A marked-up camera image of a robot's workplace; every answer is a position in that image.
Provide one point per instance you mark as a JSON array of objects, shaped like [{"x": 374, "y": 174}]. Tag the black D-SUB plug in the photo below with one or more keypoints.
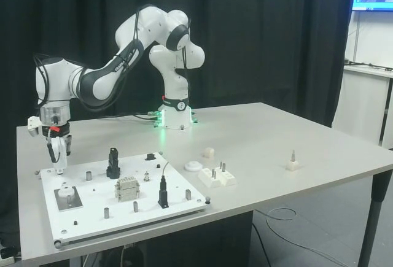
[{"x": 112, "y": 165}]

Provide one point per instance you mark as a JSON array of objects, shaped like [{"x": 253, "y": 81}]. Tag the pointed metal pin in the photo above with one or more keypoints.
[{"x": 293, "y": 156}]

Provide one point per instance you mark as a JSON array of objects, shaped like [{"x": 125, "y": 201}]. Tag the grey table leg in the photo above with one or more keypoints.
[{"x": 373, "y": 218}]

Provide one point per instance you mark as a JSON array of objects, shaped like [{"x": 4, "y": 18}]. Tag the white small gear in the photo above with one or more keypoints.
[{"x": 64, "y": 184}]

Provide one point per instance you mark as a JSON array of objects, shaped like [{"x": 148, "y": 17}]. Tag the white peg holder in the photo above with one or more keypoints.
[
  {"x": 210, "y": 181},
  {"x": 228, "y": 179}
]

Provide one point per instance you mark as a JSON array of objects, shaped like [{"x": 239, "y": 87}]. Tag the black curtain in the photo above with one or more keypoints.
[{"x": 276, "y": 33}]

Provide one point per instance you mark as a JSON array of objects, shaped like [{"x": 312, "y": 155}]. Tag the metal BNC plug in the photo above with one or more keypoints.
[{"x": 146, "y": 176}]

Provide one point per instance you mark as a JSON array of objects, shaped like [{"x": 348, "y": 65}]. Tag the beige rectangular connector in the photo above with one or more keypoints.
[{"x": 127, "y": 191}]

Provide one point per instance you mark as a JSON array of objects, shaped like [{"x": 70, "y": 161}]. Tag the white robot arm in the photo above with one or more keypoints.
[{"x": 173, "y": 89}]

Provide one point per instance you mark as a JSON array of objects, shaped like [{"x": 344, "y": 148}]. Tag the white large gear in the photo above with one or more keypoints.
[{"x": 193, "y": 166}]

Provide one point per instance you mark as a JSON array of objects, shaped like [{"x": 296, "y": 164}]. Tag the white cabinet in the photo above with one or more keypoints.
[{"x": 359, "y": 104}]

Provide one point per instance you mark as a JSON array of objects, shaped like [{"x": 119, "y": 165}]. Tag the white medium gear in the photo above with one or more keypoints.
[{"x": 66, "y": 194}]

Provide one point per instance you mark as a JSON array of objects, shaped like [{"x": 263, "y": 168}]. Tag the metal square peg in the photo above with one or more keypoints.
[
  {"x": 135, "y": 207},
  {"x": 188, "y": 195}
]

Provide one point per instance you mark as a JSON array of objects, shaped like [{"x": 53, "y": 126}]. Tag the small white cube holder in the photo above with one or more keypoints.
[{"x": 208, "y": 153}]

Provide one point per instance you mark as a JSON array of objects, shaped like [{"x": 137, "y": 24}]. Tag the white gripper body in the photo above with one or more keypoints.
[{"x": 59, "y": 153}]

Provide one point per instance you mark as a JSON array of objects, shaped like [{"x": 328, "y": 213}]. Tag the white task board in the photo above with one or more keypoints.
[{"x": 129, "y": 218}]

